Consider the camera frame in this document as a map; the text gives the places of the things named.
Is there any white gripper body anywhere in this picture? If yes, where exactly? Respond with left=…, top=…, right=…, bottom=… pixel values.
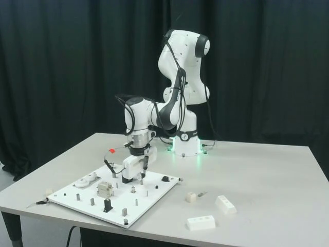
left=122, top=146, right=158, bottom=179

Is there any white holder with square holes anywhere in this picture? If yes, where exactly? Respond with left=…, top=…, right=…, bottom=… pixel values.
left=214, top=195, right=237, bottom=215

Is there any white task board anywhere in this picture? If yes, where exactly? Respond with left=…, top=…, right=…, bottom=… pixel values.
left=47, top=162, right=184, bottom=226

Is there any grey metal connector block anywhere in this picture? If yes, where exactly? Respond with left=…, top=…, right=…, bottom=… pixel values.
left=96, top=181, right=114, bottom=199

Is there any black upright plug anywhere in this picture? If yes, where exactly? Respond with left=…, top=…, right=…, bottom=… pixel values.
left=103, top=198, right=114, bottom=214

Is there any white holder with round holes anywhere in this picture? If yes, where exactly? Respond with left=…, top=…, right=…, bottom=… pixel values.
left=187, top=215, right=216, bottom=231

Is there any black table leg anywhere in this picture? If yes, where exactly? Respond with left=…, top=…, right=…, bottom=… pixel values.
left=1, top=211, right=23, bottom=247

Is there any black curtain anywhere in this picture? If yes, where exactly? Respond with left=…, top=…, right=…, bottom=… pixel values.
left=0, top=0, right=329, bottom=182

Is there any thin black rod on wire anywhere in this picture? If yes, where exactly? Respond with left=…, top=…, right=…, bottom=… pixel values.
left=102, top=148, right=128, bottom=177

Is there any silver sensor ring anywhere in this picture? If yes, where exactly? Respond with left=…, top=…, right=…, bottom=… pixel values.
left=130, top=132, right=156, bottom=149

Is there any black plug with thin cable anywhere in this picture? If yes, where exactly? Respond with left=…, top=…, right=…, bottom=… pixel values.
left=26, top=199, right=47, bottom=208

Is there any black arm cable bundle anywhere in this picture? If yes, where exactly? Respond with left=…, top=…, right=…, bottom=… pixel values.
left=115, top=32, right=189, bottom=137

